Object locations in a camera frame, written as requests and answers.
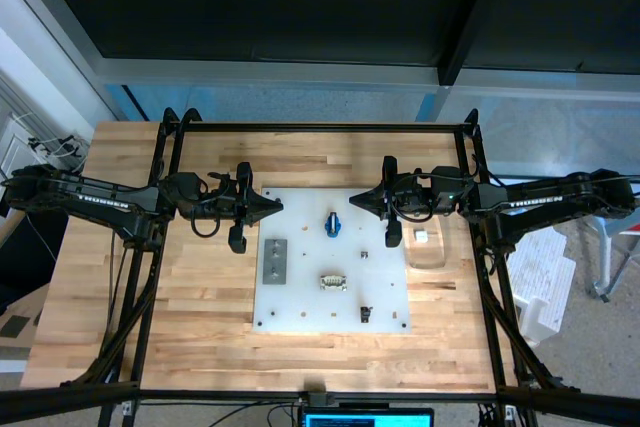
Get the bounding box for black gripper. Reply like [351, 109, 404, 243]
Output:
[348, 155, 439, 249]
[192, 161, 285, 254]

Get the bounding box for blue connector holder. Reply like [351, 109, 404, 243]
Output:
[323, 211, 344, 238]

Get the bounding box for grey metal plate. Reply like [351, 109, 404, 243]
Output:
[261, 237, 290, 287]

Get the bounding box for clear plastic tub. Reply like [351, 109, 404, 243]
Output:
[405, 195, 450, 272]

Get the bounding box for white task board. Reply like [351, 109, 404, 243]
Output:
[253, 186, 414, 334]

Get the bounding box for white foam packing block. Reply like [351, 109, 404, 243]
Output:
[504, 231, 577, 348]

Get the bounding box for laptop with blue screen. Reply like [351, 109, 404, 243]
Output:
[298, 406, 435, 427]

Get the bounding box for grey metal chair base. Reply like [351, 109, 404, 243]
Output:
[564, 190, 640, 304]

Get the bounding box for brown cardboard box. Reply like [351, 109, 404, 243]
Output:
[0, 280, 54, 366]

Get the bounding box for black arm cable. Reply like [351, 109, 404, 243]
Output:
[191, 214, 222, 239]
[391, 172, 436, 224]

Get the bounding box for black metal frame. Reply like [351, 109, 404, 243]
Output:
[0, 106, 640, 427]

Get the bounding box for black table level camera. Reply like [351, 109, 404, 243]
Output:
[298, 380, 335, 407]

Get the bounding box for white and black cable bundle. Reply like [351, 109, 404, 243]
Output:
[27, 133, 85, 159]

